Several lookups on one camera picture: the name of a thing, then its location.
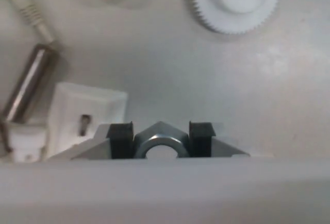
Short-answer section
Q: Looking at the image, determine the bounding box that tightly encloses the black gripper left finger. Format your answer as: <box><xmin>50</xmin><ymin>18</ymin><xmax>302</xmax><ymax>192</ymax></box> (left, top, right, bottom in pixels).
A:
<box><xmin>71</xmin><ymin>121</ymin><xmax>135</xmax><ymax>160</ymax></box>

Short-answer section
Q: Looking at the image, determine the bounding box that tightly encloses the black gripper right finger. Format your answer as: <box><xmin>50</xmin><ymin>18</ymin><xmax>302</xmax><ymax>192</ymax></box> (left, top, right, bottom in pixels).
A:
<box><xmin>189</xmin><ymin>121</ymin><xmax>251</xmax><ymax>158</ymax></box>

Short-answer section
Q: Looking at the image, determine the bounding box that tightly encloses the metal hex bolt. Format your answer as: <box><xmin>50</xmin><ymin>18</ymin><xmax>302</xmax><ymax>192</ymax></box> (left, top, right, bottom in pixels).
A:
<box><xmin>134</xmin><ymin>120</ymin><xmax>191</xmax><ymax>159</ymax></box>

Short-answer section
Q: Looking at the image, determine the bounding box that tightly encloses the white holder with thin peg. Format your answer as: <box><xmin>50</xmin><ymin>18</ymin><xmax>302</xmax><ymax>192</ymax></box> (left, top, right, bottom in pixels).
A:
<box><xmin>47</xmin><ymin>81</ymin><xmax>129</xmax><ymax>158</ymax></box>

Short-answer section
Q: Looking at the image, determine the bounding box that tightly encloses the beige waterproof plug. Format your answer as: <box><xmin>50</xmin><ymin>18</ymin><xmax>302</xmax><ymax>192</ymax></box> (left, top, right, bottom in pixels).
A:
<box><xmin>8</xmin><ymin>122</ymin><xmax>48</xmax><ymax>163</ymax></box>

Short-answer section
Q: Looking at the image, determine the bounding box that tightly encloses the metal round peg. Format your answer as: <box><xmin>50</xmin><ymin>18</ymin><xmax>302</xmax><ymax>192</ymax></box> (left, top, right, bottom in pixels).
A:
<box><xmin>1</xmin><ymin>43</ymin><xmax>60</xmax><ymax>122</ymax></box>

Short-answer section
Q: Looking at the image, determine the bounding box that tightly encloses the white large gear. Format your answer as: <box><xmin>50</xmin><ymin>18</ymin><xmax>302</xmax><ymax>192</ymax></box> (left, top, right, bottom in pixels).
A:
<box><xmin>184</xmin><ymin>0</ymin><xmax>282</xmax><ymax>35</ymax></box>

